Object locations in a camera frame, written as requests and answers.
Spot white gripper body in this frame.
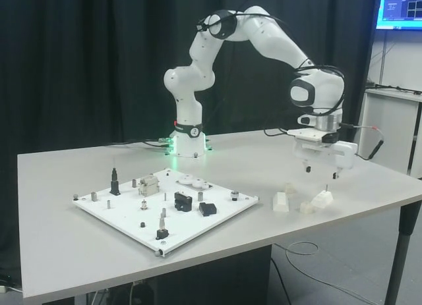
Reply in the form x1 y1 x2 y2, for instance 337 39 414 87
292 141 359 169

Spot long white peg holder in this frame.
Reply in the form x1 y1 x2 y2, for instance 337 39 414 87
311 190 333 208
272 192 291 213

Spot thin black rod red tag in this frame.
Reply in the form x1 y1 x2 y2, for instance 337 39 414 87
338 122 386 160

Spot flat white mounting plate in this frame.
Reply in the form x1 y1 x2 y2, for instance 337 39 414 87
286 128 326 144

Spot white cabinet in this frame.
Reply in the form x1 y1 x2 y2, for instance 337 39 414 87
361 87 422 180

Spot dark table leg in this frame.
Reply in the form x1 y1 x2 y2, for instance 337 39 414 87
397 202 418 305

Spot low black plug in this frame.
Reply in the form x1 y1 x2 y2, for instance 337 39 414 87
198 202 218 217

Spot black D-SUB plug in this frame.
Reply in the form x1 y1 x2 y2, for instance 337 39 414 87
173 192 193 212

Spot black box under table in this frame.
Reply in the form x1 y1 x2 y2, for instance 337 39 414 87
87 244 273 305

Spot blue screen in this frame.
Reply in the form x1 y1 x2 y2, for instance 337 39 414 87
375 0 422 32

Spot grey and black plug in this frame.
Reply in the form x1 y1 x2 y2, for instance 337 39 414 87
155 217 169 242

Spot beige metal connector block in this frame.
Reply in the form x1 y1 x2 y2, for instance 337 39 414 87
137 175 159 197

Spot white task board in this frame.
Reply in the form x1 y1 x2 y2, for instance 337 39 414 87
72 168 260 257

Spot tall black plug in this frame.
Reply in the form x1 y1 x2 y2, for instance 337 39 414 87
109 168 122 196

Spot black curtains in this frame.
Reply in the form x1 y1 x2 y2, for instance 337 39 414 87
0 0 378 283

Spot silver wrist ring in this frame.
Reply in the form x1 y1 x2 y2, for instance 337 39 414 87
313 115 342 132

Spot grey floor cable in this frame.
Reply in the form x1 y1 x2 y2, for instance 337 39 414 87
284 240 334 305

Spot black cable on cabinet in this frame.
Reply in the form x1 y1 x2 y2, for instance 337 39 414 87
366 82 422 96

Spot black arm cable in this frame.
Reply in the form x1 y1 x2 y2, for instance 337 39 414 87
196 5 347 138

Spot black base cable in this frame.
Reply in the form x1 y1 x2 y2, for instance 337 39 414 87
111 138 173 148

